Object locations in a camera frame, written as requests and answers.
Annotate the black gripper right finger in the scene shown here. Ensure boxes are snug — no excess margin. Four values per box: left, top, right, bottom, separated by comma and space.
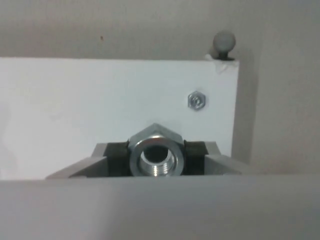
182, 141, 243, 176

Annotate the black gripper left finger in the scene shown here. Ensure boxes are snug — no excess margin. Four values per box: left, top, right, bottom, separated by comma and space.
45, 141, 131, 180

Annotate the metal hex bolt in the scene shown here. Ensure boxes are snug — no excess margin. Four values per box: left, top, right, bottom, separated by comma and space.
127, 122, 184, 177

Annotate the white task board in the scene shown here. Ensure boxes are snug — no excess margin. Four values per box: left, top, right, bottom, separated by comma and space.
0, 56, 241, 180

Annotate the small metal hex nut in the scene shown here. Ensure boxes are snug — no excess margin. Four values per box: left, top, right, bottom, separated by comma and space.
186, 91, 207, 110

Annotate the grey ball marker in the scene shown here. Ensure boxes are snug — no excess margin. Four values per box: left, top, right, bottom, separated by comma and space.
209, 30, 237, 61

